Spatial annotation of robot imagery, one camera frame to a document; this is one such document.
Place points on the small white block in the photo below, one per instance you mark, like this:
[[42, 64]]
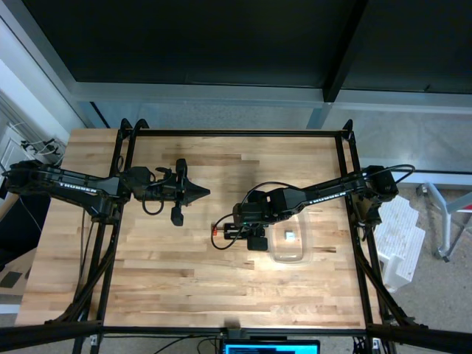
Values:
[[290, 235]]

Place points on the grey metal chair base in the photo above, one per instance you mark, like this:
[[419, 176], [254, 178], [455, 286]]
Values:
[[445, 236]]

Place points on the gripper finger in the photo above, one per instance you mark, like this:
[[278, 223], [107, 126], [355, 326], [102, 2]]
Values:
[[194, 188], [194, 196]]

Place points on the white foam packaging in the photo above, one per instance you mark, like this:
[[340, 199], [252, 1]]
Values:
[[400, 236]]

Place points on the clear plastic tub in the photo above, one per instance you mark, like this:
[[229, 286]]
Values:
[[291, 256]]

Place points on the screen with blue edge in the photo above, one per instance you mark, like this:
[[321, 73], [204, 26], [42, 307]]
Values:
[[269, 348]]

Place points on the small black taskboard orange end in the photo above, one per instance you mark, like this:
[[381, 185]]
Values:
[[230, 229]]

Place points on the black bracket block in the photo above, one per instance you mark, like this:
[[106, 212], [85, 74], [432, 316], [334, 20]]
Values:
[[233, 333]]

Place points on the black aluminium frame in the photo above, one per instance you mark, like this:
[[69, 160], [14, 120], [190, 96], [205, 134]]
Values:
[[37, 333]]

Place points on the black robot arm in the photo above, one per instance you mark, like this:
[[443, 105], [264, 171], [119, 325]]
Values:
[[324, 192], [73, 183]]

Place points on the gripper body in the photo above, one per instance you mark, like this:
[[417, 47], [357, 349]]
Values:
[[180, 191], [256, 243]]

